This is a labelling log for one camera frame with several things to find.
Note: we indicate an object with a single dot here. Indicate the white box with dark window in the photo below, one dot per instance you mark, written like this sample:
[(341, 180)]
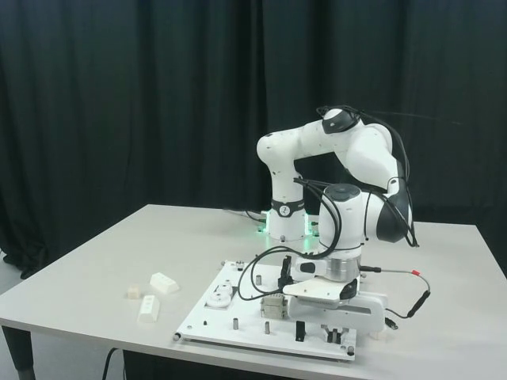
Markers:
[(313, 266)]

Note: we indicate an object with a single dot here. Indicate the black USB plug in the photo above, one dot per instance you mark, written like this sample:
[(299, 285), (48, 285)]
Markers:
[(392, 324)]

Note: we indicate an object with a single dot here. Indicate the white task board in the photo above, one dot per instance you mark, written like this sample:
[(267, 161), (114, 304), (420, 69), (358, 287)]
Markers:
[(206, 324)]

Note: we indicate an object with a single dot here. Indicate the black table leg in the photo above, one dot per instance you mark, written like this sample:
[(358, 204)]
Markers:
[(17, 352)]

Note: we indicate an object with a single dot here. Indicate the white peg holder block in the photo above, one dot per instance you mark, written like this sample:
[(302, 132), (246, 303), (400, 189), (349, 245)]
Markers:
[(164, 283), (147, 309)]

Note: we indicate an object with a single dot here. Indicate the black curtain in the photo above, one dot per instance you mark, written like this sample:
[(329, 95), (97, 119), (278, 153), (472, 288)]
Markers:
[(119, 99)]

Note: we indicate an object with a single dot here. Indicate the flat white mounting plate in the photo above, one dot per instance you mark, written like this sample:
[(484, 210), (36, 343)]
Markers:
[(313, 291)]

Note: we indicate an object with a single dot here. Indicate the white large gear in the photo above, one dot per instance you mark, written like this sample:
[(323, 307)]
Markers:
[(218, 301)]

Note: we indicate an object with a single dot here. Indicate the black D-SUB plug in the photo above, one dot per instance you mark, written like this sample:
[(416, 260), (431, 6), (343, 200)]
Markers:
[(285, 273)]

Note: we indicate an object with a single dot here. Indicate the white medium gear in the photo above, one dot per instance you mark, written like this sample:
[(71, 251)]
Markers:
[(226, 289)]

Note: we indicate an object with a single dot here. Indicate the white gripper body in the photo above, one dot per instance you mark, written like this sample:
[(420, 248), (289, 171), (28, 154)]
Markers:
[(356, 316)]

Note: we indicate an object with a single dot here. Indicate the small white block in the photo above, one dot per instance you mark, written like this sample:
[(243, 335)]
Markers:
[(133, 291)]

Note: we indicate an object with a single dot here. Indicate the metal square peg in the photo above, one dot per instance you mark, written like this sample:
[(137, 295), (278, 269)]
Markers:
[(267, 328), (335, 336)]

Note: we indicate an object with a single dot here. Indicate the small white plug holder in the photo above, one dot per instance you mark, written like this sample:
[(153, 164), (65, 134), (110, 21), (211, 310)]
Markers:
[(379, 336)]

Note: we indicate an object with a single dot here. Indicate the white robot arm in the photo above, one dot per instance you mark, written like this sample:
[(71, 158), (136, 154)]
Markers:
[(368, 154)]

